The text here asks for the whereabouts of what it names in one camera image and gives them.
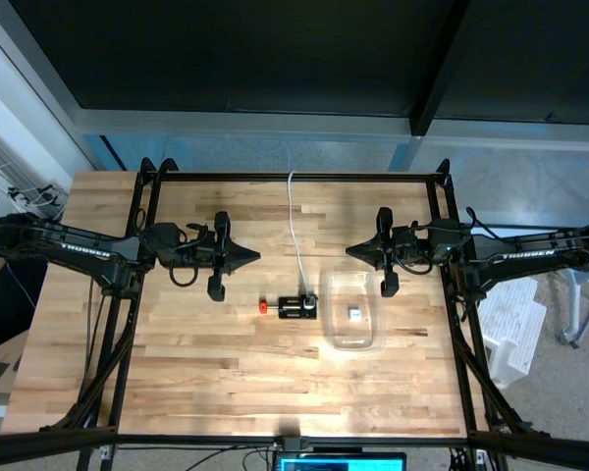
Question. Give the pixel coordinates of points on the cardboard box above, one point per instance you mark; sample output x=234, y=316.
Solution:
x=5, y=350

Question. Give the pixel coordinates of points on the grey metal stand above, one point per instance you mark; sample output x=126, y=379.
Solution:
x=575, y=314

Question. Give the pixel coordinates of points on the white plastic step stool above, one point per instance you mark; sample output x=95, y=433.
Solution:
x=510, y=333

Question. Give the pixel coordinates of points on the black metal frame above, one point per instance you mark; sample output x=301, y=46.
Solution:
x=201, y=177

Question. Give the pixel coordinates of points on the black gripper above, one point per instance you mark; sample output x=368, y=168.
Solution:
x=401, y=247
x=220, y=255

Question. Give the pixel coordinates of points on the laptop screen blue edge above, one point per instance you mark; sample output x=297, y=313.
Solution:
x=338, y=463

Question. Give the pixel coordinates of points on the clear plastic tub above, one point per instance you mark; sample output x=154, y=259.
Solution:
x=336, y=336

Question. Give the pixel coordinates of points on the small white block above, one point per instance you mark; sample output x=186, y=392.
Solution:
x=356, y=313

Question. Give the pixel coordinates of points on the black clamp with orange knob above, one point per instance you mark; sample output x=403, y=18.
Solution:
x=288, y=309

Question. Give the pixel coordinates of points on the white receptacle socket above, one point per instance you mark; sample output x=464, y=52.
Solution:
x=306, y=298

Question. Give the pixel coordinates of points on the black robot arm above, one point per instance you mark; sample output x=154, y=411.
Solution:
x=86, y=250
x=527, y=255

